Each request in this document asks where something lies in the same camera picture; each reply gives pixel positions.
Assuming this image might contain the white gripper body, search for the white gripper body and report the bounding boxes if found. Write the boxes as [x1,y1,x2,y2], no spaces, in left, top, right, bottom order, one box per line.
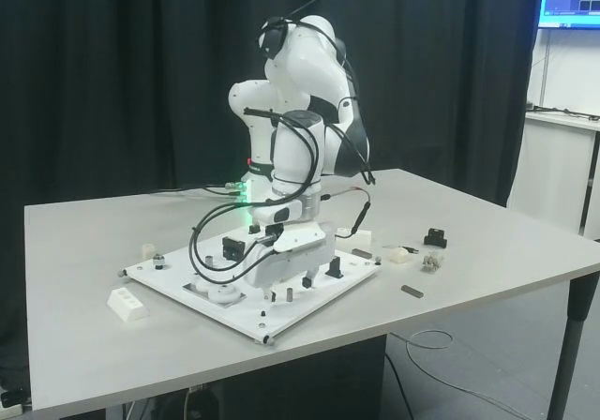
[244,225,338,295]

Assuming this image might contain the white large gear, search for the white large gear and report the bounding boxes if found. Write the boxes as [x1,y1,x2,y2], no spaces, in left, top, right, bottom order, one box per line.
[209,284,244,307]

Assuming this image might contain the white task board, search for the white task board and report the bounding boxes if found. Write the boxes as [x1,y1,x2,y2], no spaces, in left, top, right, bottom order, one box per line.
[119,230,383,346]

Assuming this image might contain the black D-SUB plug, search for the black D-SUB plug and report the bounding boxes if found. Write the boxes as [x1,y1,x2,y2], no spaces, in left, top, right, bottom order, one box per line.
[221,235,248,263]

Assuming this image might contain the black wide plug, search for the black wide plug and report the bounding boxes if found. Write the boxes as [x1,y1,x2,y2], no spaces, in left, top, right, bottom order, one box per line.
[422,226,449,248]

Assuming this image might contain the white three-hole holder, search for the white three-hole holder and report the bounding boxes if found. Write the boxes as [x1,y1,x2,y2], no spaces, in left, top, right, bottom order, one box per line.
[107,287,149,323]

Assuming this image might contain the black curtains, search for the black curtains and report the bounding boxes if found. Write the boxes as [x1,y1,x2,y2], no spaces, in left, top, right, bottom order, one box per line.
[0,0,541,219]

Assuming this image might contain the white cabinet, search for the white cabinet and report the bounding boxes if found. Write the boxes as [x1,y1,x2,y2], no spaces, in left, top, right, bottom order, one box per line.
[508,109,600,243]

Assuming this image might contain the black table leg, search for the black table leg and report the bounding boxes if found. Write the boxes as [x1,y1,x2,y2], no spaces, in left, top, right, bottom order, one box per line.
[546,277,591,420]

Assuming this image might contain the black looped cable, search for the black looped cable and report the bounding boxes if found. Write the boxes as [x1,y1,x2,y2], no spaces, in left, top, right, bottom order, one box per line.
[188,106,329,283]
[195,110,324,276]

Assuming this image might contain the thin black rod on wire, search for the thin black rod on wire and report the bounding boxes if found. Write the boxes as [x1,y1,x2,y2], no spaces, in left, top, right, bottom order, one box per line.
[322,186,374,238]

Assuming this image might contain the thin grey cable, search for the thin grey cable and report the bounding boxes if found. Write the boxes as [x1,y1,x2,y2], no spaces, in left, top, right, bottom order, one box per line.
[154,181,246,202]

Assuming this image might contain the grey floor cable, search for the grey floor cable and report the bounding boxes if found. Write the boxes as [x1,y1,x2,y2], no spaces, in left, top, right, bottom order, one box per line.
[386,329,552,420]

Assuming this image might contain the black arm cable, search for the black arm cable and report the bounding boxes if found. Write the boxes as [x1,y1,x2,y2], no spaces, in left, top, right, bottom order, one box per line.
[299,20,379,187]

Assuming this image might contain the black cable on cabinet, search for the black cable on cabinet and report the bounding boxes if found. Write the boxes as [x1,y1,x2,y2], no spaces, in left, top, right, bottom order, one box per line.
[524,103,600,122]

